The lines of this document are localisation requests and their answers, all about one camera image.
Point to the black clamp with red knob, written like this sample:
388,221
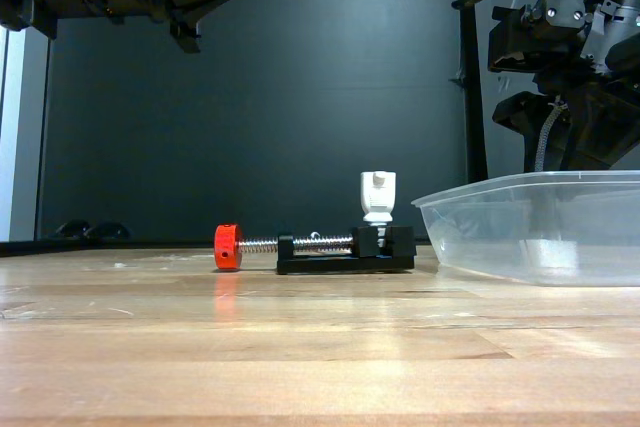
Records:
345,264

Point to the clear plastic tub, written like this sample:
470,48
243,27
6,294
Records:
475,247

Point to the white power receptacle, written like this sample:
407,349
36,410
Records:
378,197

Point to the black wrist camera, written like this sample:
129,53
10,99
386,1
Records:
515,37

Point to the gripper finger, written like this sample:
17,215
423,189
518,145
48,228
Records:
530,157
205,2
590,157

